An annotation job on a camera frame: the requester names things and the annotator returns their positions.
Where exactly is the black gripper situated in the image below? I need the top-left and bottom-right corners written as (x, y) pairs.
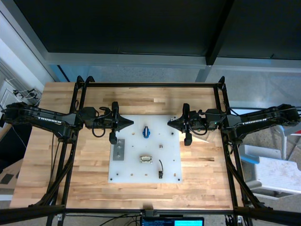
top-left (167, 103), bottom-right (200, 146)
top-left (103, 101), bottom-right (135, 145)

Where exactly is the grey metal plate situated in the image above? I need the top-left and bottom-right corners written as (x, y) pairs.
top-left (112, 138), bottom-right (126, 161)

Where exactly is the white plastic board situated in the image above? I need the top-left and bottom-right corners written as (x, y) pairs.
top-left (107, 114), bottom-right (183, 184)

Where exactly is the black overhead beam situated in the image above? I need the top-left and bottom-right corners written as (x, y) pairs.
top-left (206, 0), bottom-right (236, 66)

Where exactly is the laptop screen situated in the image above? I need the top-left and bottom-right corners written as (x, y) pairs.
top-left (140, 216), bottom-right (205, 226)

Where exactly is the white step stool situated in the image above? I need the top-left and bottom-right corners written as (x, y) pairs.
top-left (239, 143), bottom-right (301, 201)

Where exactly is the cardboard box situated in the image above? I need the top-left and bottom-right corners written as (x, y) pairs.
top-left (0, 157), bottom-right (24, 189)

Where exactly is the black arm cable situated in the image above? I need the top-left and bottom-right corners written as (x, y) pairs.
top-left (188, 109), bottom-right (209, 137)
top-left (91, 106), bottom-right (111, 138)

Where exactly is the black table frame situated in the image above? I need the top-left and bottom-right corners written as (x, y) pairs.
top-left (0, 75), bottom-right (301, 226)

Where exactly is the white and black cable bundle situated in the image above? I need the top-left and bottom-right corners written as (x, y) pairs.
top-left (10, 79), bottom-right (42, 105)

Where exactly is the white metal chair frame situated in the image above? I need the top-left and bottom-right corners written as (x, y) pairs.
top-left (270, 124), bottom-right (301, 161)

